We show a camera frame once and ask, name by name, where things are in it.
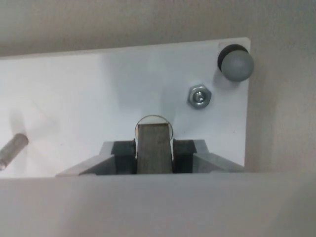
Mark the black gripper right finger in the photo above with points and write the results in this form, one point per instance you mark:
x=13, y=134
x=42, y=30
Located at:
x=182, y=155

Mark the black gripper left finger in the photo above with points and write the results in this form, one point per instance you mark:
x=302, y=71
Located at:
x=123, y=158

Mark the metal square peg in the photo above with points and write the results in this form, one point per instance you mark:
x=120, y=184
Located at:
x=154, y=150

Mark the thin metal round peg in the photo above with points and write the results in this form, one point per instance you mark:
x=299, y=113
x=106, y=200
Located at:
x=13, y=150

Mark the small metal board nut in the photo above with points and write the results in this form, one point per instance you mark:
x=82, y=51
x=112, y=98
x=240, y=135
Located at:
x=198, y=96

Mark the white task board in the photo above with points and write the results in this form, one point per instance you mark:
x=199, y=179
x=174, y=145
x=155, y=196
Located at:
x=74, y=98

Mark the grey marker ball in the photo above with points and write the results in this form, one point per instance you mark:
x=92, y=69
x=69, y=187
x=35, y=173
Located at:
x=237, y=65

